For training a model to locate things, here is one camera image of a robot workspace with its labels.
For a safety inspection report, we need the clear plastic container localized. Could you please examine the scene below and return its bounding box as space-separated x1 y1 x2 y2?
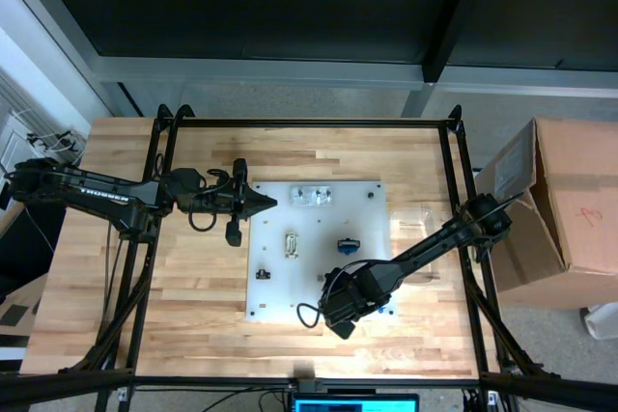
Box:
388 207 443 288

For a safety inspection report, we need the blue screen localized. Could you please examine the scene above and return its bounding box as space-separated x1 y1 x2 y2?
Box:
289 393 420 412

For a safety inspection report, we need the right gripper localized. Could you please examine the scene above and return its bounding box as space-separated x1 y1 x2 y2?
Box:
320 266 383 341

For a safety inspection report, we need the black frame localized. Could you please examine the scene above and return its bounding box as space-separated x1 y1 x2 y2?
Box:
0 102 618 412

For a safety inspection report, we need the white task board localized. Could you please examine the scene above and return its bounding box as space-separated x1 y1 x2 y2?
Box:
245 180 399 324

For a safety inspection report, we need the cardboard box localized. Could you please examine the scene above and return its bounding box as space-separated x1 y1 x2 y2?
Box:
474 116 618 312

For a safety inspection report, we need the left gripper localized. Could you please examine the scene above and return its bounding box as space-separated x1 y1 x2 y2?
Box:
223 157 279 248

